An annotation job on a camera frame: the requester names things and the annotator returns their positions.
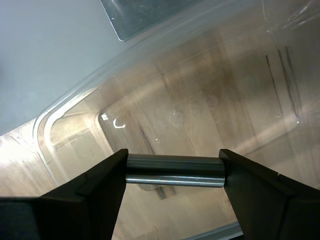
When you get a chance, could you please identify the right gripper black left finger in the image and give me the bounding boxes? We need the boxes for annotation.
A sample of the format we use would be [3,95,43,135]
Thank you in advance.
[0,148,130,240]

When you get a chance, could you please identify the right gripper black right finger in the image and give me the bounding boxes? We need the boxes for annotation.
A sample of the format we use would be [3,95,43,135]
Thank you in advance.
[218,148,320,240]

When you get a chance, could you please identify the steel cylinder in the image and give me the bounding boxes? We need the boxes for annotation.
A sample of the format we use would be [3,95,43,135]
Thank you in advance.
[124,153,228,189]

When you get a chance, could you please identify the clear plastic tub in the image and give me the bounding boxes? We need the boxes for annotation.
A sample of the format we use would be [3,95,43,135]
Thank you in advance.
[32,0,320,240]

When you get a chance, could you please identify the grey metal plate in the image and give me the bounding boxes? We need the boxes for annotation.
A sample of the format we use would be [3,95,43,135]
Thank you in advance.
[99,0,201,43]

